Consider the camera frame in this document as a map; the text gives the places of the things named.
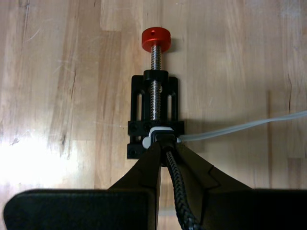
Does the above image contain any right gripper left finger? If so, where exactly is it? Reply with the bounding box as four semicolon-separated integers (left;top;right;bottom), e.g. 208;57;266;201
3;141;162;230

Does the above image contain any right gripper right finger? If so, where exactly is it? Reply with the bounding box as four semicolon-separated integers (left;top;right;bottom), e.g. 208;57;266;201
175;141;307;230

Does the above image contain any black clamp with red knob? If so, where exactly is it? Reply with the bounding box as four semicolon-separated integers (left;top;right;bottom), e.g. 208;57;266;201
127;28;185;160

